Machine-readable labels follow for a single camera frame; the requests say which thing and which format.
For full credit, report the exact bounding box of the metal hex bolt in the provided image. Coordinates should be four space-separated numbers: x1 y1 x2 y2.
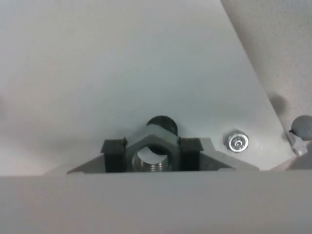
126 124 180 173

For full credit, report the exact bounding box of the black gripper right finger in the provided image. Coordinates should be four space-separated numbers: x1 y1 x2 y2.
178 136 236 173

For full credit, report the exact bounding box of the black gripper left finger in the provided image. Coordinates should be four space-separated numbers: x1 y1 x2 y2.
66 137 128 174

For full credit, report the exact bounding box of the white task board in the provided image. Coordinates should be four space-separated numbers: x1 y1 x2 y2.
0 0 308 176

